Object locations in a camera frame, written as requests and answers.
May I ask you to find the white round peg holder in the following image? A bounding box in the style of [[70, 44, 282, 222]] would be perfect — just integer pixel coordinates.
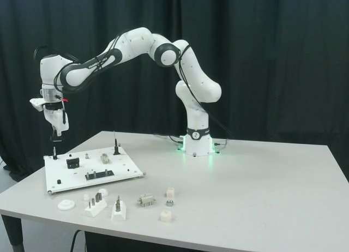
[[110, 201, 128, 221]]

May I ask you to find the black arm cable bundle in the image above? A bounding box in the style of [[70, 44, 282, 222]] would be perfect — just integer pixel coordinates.
[[33, 33, 232, 140]]

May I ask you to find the silver wrist ring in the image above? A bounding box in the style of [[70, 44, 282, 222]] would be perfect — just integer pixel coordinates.
[[41, 87, 64, 103]]

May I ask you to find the black power cable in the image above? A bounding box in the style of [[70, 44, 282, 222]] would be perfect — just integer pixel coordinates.
[[71, 229, 86, 252]]

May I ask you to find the black base cable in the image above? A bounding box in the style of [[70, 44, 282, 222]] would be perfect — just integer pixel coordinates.
[[154, 133, 184, 144]]

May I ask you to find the white round-holed cube holder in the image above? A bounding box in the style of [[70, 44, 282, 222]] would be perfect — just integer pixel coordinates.
[[159, 209, 172, 223]]

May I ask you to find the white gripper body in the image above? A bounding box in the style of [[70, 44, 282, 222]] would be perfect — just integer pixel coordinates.
[[43, 109, 70, 134]]

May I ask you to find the white task board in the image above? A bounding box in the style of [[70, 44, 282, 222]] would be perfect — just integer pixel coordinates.
[[44, 149, 147, 194]]

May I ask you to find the white flat wrist plate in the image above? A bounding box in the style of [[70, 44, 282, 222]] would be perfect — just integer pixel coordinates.
[[29, 98, 47, 112]]

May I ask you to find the black curtain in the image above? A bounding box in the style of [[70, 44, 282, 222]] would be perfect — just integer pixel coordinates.
[[0, 0, 349, 182]]

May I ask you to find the dark grey table leg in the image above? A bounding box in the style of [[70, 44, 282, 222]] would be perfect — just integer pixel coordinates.
[[1, 214, 22, 252]]

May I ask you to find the white square peg holder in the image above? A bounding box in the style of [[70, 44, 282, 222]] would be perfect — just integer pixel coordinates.
[[83, 199, 108, 218]]

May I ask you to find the white large gear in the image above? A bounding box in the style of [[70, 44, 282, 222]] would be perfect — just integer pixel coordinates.
[[57, 199, 76, 210]]

